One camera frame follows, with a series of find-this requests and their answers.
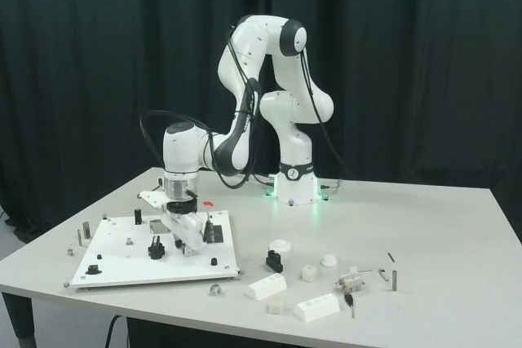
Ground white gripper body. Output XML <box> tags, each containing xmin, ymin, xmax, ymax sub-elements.
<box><xmin>161</xmin><ymin>211</ymin><xmax>206</xmax><ymax>252</ymax></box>

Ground long white peg holder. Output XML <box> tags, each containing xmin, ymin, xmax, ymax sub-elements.
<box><xmin>244</xmin><ymin>274</ymin><xmax>289</xmax><ymax>302</ymax></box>
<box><xmin>293</xmin><ymin>293</ymin><xmax>342</xmax><ymax>322</ymax></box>

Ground thin black rod red tag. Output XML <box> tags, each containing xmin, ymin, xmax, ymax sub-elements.
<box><xmin>201</xmin><ymin>200</ymin><xmax>215</xmax><ymax>244</ymax></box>

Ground white task board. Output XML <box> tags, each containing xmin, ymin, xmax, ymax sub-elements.
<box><xmin>63</xmin><ymin>209</ymin><xmax>241</xmax><ymax>293</ymax></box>

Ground white flat mounting plate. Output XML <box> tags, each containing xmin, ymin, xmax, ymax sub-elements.
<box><xmin>137</xmin><ymin>190</ymin><xmax>168</xmax><ymax>208</ymax></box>

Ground black D-SUB plug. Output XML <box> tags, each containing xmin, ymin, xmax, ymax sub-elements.
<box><xmin>264</xmin><ymin>249</ymin><xmax>285</xmax><ymax>273</ymax></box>

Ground white large gear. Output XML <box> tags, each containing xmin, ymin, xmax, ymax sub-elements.
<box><xmin>268</xmin><ymin>238</ymin><xmax>291</xmax><ymax>255</ymax></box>

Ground metal waterproof plug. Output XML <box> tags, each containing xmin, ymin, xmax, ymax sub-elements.
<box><xmin>335</xmin><ymin>274</ymin><xmax>361</xmax><ymax>294</ymax></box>

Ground dark table leg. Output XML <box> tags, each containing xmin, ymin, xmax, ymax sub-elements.
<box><xmin>1</xmin><ymin>291</ymin><xmax>38</xmax><ymax>348</ymax></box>

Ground black curtain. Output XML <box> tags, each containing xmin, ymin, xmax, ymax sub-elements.
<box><xmin>0</xmin><ymin>0</ymin><xmax>522</xmax><ymax>227</ymax></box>

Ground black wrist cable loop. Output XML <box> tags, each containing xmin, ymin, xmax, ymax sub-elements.
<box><xmin>139</xmin><ymin>109</ymin><xmax>214</xmax><ymax>172</ymax></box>

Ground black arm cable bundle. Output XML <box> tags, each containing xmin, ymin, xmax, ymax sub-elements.
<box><xmin>226</xmin><ymin>25</ymin><xmax>263</xmax><ymax>188</ymax></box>

